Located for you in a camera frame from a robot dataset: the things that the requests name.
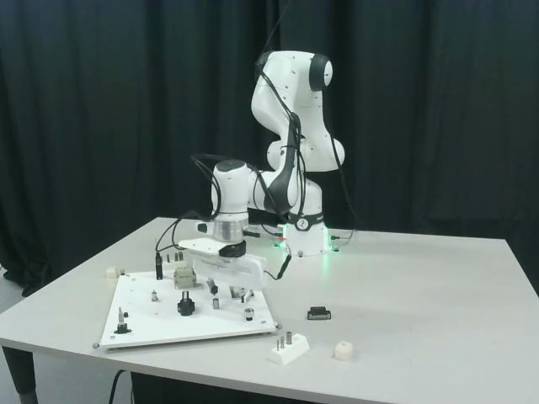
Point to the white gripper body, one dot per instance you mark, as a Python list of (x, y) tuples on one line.
[(244, 269)]

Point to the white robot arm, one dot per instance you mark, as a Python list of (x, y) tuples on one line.
[(290, 97)]

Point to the thin metal round peg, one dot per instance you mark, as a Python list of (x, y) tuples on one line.
[(278, 344)]

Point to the thick metal round peg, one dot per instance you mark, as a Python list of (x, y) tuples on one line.
[(289, 338)]

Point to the white peg holder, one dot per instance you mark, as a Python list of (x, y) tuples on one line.
[(290, 351)]

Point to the beige connector block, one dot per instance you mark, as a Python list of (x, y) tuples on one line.
[(184, 278)]

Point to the black waterproof plug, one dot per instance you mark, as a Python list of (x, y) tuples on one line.
[(185, 304)]

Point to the black D-SUB plug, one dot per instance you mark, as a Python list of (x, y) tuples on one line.
[(318, 314)]

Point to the white task board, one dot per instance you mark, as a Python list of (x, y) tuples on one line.
[(139, 324)]

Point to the small white block holder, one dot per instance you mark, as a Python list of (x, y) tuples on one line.
[(113, 272)]

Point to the small white cube holder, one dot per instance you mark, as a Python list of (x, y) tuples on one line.
[(343, 350)]

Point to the black curtains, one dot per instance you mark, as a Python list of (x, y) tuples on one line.
[(105, 105)]

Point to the black table leg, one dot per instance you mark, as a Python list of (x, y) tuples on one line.
[(19, 374)]

